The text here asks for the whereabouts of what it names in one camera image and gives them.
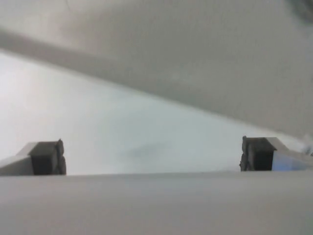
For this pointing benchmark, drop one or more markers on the white task board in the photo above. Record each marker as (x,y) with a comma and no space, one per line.
(195,49)

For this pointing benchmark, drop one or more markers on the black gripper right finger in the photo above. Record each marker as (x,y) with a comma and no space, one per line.
(259,156)

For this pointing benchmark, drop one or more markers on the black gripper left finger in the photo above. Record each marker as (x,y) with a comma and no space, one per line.
(47,159)

